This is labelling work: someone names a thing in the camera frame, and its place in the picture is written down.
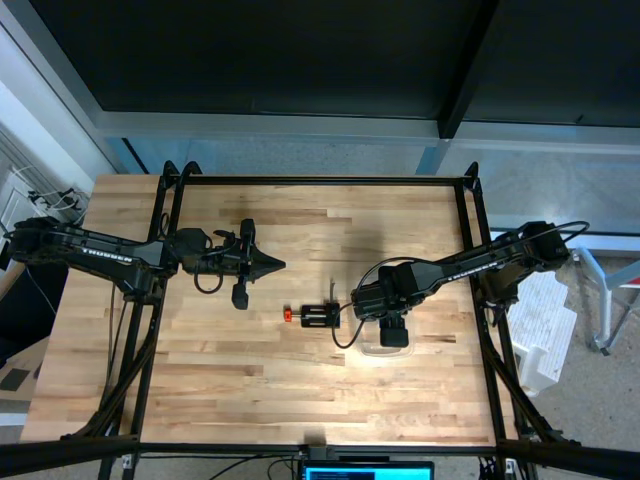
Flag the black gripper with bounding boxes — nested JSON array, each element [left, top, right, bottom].
[[378, 313, 412, 349], [209, 218, 287, 310]]

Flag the brown cardboard box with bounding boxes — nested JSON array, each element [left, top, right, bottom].
[[0, 334, 51, 401]]

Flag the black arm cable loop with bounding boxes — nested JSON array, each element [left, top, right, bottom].
[[331, 298, 371, 350], [193, 267, 225, 295]]

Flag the laptop screen with blue edge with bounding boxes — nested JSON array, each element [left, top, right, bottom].
[[299, 460, 435, 480]]

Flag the grey metal chair frame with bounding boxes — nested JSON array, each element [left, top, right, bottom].
[[572, 244, 640, 357]]

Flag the black metal frame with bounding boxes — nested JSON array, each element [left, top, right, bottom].
[[0, 159, 640, 480]]

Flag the black vise with orange knob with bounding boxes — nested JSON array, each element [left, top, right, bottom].
[[283, 301, 342, 330]]

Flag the white and black cable bundle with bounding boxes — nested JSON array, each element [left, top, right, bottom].
[[27, 187, 84, 214]]

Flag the white plastic step stool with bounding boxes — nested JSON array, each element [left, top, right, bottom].
[[507, 269, 571, 399]]

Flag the clear plastic tub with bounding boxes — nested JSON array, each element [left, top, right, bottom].
[[349, 299, 415, 359]]

